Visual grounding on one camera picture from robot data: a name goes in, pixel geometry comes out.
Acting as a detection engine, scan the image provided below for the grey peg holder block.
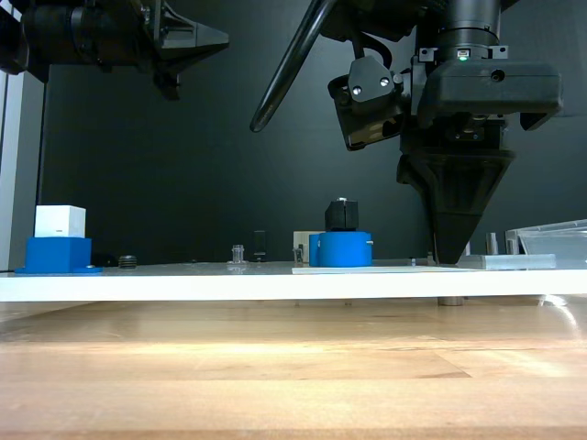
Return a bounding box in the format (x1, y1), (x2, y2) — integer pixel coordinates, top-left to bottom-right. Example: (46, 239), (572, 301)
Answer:
(458, 253), (557, 271)

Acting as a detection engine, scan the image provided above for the clear plastic tub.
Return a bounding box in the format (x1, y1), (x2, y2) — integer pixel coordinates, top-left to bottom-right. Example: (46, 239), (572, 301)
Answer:
(506, 218), (587, 336)

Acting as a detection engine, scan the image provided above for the black connector plug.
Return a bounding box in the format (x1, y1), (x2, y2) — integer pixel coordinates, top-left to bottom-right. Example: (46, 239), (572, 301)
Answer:
(324, 195), (360, 232)

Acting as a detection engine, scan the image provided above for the beige connector housing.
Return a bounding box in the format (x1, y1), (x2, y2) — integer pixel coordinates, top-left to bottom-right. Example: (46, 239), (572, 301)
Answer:
(293, 230), (322, 267)

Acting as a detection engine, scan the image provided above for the white cube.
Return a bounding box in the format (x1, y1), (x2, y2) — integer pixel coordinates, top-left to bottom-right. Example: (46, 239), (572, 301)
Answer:
(34, 204), (87, 239)

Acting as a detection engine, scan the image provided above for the small clear fitting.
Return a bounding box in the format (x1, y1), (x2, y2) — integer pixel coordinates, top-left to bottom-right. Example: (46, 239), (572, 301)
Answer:
(227, 244), (249, 271)

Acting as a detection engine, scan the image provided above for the blue square base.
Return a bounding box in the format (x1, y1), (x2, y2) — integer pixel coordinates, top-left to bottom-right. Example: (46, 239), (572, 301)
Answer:
(13, 236), (105, 275)

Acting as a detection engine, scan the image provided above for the white board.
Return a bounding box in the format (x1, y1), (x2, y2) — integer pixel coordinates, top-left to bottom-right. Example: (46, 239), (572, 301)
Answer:
(0, 263), (587, 303)

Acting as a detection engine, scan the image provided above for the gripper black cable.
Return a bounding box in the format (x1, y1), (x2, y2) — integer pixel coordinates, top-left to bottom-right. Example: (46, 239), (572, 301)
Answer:
(249, 0), (334, 134)

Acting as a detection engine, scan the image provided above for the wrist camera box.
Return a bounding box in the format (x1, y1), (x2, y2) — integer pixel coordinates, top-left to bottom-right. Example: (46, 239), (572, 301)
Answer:
(327, 57), (408, 152)

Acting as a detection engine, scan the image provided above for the blue round mount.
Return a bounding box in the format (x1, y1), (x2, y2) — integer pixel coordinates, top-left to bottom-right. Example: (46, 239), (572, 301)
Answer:
(309, 231), (375, 268)

